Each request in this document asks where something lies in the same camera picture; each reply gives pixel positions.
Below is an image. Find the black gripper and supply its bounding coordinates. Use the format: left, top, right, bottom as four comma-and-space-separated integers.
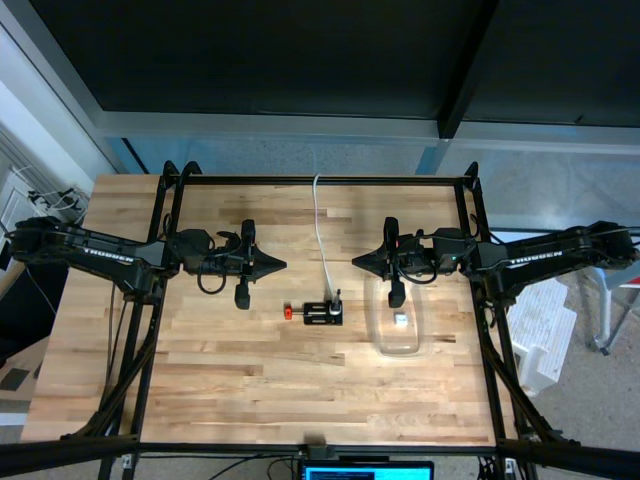
232, 219, 289, 310
352, 218, 409, 308

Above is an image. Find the clear plastic container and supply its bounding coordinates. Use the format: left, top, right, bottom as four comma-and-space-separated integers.
367, 276, 434, 361

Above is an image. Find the black vise with red knob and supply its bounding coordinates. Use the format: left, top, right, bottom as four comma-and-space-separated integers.
283, 298, 347, 328

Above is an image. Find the white plastic step stool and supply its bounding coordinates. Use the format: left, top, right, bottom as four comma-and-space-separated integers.
504, 279, 581, 399

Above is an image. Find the laptop screen with blue edge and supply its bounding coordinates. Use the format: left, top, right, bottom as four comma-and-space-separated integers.
298, 459, 435, 480

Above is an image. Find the black square pillar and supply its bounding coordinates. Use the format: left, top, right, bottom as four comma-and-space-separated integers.
437, 0, 500, 140

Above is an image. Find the chair with grey metal legs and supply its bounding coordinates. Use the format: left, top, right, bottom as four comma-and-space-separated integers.
583, 259, 640, 357

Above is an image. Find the large black box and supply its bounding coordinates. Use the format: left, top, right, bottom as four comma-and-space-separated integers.
0, 259, 69, 369

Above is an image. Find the brown cardboard box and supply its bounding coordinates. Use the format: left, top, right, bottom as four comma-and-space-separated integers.
0, 335, 52, 401

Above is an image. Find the long black arm cable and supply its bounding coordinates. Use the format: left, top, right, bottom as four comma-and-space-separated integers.
195, 259, 227, 297
397, 267, 449, 285

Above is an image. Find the white extension cord socket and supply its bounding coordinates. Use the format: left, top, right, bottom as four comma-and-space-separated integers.
312, 173, 345, 317

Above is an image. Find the small black fixed camera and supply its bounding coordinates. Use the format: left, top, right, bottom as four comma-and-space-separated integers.
301, 435, 332, 459

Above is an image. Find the black and white cable bundle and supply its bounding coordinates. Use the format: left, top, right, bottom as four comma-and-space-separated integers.
24, 185, 87, 214

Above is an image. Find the black metal frame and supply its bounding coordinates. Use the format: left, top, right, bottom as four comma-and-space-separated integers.
0, 158, 616, 480

